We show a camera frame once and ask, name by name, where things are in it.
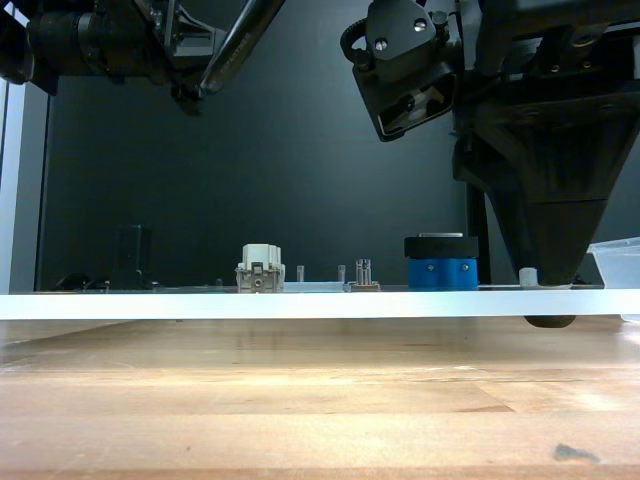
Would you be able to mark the clear plastic tub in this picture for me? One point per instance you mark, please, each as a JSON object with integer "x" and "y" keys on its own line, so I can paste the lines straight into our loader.
{"x": 620, "y": 265}

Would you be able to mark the black table clamp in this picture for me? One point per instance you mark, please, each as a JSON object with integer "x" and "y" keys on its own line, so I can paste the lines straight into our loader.
{"x": 74, "y": 281}

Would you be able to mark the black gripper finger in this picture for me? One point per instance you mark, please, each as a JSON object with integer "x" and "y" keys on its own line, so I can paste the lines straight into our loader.
{"x": 192, "y": 70}
{"x": 565, "y": 175}
{"x": 195, "y": 35}
{"x": 515, "y": 220}

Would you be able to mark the black wall column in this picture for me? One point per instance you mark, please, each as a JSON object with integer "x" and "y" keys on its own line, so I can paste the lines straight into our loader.
{"x": 480, "y": 235}

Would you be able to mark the small steel post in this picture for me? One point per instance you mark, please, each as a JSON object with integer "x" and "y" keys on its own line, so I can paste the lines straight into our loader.
{"x": 300, "y": 274}
{"x": 341, "y": 274}

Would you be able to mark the black silver D-sub connector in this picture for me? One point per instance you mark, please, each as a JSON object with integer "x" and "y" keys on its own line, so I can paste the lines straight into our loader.
{"x": 440, "y": 247}

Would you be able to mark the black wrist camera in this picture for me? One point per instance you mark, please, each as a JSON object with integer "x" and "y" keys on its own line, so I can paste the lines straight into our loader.
{"x": 415, "y": 107}

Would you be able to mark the grey connector housing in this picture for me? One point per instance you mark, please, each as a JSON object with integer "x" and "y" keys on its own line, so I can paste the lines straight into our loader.
{"x": 257, "y": 272}

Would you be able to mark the white board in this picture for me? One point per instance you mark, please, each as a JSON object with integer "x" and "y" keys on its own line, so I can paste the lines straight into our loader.
{"x": 250, "y": 306}

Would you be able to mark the blue connector mount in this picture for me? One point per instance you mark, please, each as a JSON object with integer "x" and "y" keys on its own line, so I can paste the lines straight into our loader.
{"x": 440, "y": 274}

